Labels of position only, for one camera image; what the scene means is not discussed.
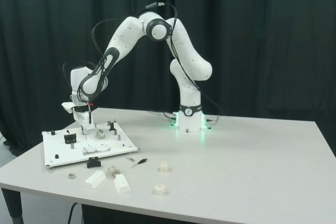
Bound white three-hole peg holder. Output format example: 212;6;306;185
113;173;132;194
84;170;107;190

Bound black D-SUB plug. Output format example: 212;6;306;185
86;156;102;169

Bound flat white mount plate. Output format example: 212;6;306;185
61;101;76;115

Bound black upper arm cable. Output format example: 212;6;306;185
167;19;224;130

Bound black table leg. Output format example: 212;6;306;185
1;187;22;224

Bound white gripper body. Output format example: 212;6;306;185
72;110;93;131

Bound black foot cables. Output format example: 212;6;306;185
146;110;180;123

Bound white large gear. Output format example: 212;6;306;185
96;143;111;154

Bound white task board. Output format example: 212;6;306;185
41;121;139;168

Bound black forearm cable bundle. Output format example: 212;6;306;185
62;0;179;104

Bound black curtain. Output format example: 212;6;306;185
0;0;336;154

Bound black floor cable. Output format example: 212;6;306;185
68;202;81;224

